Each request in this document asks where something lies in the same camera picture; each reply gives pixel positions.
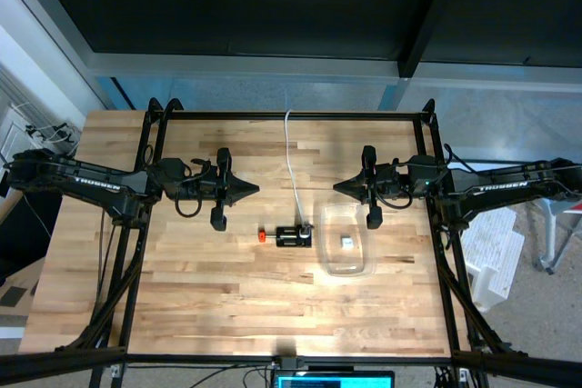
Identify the clear plastic tub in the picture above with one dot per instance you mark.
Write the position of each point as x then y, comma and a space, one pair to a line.
359, 265

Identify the grey aluminium window frame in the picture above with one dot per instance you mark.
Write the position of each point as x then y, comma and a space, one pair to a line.
227, 63

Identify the black clamp with red knob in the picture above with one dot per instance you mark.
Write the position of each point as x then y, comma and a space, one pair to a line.
288, 235

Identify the brown cardboard box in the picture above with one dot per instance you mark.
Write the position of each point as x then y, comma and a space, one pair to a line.
27, 276

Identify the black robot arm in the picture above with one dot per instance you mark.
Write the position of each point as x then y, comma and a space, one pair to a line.
95, 183
504, 186

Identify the grey metal chair frame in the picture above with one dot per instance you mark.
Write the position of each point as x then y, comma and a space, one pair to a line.
548, 229

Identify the blue-edged screen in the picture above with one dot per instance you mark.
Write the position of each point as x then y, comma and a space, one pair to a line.
332, 381

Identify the small black fixed camera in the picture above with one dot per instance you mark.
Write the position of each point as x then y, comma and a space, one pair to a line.
287, 361

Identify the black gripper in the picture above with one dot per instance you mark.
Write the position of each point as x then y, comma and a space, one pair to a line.
223, 161
374, 219

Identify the black aluminium table frame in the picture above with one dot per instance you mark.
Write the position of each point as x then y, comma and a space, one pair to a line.
54, 361

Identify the white stepped foam block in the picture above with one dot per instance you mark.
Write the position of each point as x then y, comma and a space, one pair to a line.
491, 261

